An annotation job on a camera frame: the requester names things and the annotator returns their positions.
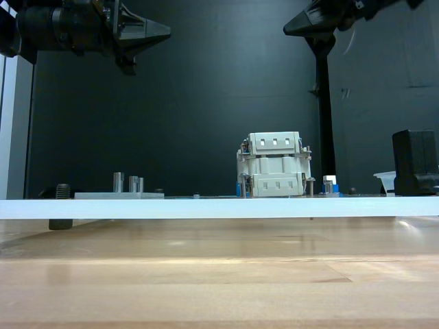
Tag small board-mounted socket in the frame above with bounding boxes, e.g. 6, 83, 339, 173
321, 174, 341, 198

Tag clear plastic tub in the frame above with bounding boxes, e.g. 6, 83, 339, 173
372, 171, 397, 197

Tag small black clamp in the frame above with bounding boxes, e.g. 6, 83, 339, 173
392, 129, 439, 197

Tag black vertical wall post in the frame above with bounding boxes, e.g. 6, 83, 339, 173
308, 51, 336, 176

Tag beige HAN10E socket base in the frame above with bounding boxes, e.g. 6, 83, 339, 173
236, 156, 316, 199

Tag white task board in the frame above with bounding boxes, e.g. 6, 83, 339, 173
0, 197, 439, 220

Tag grey metal plate with pegs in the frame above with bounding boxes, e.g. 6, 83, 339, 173
73, 171, 166, 199

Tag grey aluminium partition frame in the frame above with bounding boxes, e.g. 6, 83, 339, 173
0, 54, 35, 200

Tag beige HAN10E connector insert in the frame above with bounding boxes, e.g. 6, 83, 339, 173
237, 132, 313, 159

